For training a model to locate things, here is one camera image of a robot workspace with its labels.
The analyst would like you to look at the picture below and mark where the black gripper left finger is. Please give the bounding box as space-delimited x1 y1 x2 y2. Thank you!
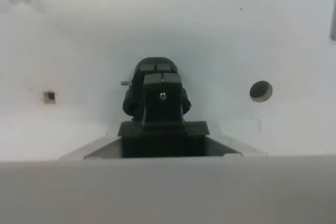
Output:
83 121 145 158

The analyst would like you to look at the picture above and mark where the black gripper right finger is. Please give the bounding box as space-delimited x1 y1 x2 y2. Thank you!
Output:
183 121 243 158

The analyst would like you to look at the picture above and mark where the black D-SUB plug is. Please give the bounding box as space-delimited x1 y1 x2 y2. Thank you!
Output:
121 56 193 133

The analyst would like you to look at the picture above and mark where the white task board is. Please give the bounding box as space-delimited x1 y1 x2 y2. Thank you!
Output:
0 0 336 163

